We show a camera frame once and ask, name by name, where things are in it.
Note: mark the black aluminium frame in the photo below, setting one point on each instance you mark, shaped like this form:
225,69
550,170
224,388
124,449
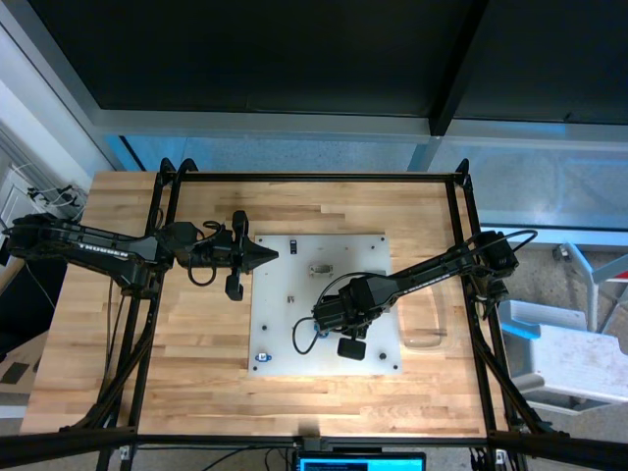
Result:
314,177

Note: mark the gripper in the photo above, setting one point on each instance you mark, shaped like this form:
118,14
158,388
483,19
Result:
338,316
239,245

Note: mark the clear plastic tub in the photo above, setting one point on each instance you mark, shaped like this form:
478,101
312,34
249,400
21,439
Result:
424,341

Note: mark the grey metal stand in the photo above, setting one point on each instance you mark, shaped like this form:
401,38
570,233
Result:
591,294

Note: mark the white taskboard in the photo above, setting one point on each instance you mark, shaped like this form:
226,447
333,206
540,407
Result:
324,368

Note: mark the laptop screen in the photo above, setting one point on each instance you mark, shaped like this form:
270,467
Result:
358,463

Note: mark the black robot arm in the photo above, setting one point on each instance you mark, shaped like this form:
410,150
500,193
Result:
432,272
98,247

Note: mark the small black connector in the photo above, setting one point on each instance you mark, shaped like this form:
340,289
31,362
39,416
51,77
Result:
293,246

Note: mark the blue round clamp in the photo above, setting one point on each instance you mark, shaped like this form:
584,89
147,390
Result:
321,334

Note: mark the white plastic step stool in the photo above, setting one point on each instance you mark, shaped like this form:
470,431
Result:
579,363

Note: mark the beige connector housing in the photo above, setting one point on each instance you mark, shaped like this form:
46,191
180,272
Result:
321,271

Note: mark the brown cardboard sheet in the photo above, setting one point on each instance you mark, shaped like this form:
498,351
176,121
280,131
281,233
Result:
34,348

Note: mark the grey metal cylinder holder block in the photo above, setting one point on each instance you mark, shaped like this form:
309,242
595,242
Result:
373,273

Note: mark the black camera bracket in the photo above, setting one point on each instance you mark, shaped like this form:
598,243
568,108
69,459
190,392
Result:
310,441

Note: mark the blue holder with white cube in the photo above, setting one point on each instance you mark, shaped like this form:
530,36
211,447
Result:
262,357

